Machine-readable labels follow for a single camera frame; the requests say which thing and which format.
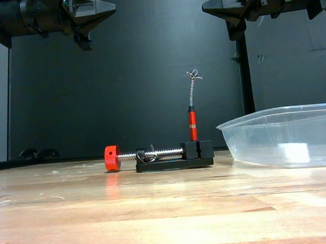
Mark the red RCA plug braided cable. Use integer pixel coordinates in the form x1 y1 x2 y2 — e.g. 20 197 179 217
182 68 207 126

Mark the red RCA socket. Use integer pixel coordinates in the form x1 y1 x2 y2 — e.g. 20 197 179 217
188 124 199 142

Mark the clear plastic tub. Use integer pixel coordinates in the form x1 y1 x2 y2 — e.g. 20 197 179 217
215 103 326 174

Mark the black clamp with red knob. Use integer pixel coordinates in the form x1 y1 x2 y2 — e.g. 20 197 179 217
102 139 215 176

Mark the white foam block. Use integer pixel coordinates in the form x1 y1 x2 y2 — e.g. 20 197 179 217
277 141 309 160

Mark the black vertical post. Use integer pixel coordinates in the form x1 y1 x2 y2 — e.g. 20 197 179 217
231 24 257 117

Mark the black metal frame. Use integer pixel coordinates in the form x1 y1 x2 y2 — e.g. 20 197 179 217
0 136 232 167

